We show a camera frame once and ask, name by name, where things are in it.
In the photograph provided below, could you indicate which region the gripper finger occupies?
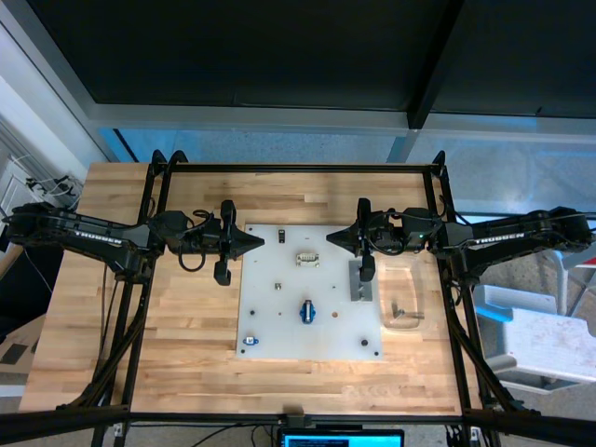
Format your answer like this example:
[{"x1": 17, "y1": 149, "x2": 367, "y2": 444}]
[
  {"x1": 232, "y1": 241, "x2": 265, "y2": 260},
  {"x1": 325, "y1": 222, "x2": 359, "y2": 240},
  {"x1": 325, "y1": 237, "x2": 359, "y2": 256},
  {"x1": 232, "y1": 224, "x2": 265, "y2": 243}
]

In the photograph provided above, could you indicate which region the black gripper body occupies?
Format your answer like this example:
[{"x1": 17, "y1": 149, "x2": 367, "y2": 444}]
[
  {"x1": 202, "y1": 198, "x2": 239, "y2": 286},
  {"x1": 357, "y1": 197, "x2": 397, "y2": 284}
]

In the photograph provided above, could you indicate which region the white taskboard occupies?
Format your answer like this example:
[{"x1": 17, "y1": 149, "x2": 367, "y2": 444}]
[{"x1": 237, "y1": 223, "x2": 386, "y2": 362}]

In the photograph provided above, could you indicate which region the grey metal block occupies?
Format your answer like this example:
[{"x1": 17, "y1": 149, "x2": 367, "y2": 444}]
[{"x1": 347, "y1": 259, "x2": 374, "y2": 303}]

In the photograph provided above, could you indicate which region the clear plastic tub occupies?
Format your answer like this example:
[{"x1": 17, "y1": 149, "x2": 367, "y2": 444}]
[{"x1": 376, "y1": 258, "x2": 427, "y2": 334}]

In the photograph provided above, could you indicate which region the laptop screen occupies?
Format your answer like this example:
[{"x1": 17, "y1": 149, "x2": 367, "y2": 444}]
[{"x1": 278, "y1": 427, "x2": 405, "y2": 447}]

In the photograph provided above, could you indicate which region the white step stool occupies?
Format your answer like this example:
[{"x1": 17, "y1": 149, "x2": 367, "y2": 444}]
[{"x1": 474, "y1": 283, "x2": 596, "y2": 395}]

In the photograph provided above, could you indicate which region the cardboard box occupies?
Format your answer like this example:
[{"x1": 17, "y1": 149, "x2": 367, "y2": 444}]
[{"x1": 0, "y1": 316, "x2": 47, "y2": 373}]

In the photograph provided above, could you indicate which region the black table frame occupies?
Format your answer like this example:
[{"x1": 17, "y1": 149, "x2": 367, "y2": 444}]
[{"x1": 0, "y1": 148, "x2": 596, "y2": 447}]

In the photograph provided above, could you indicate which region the blue connector mount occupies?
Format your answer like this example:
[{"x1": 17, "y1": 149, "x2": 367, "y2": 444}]
[{"x1": 297, "y1": 300, "x2": 319, "y2": 326}]

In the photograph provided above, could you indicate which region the table level camera box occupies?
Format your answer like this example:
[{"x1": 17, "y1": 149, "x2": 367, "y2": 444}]
[{"x1": 282, "y1": 402, "x2": 312, "y2": 428}]

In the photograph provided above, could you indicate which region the tangled cable bundle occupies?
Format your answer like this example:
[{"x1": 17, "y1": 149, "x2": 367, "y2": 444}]
[{"x1": 22, "y1": 174, "x2": 80, "y2": 199}]

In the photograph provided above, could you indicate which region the white tube frame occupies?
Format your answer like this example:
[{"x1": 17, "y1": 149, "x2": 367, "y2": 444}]
[{"x1": 549, "y1": 251, "x2": 596, "y2": 318}]

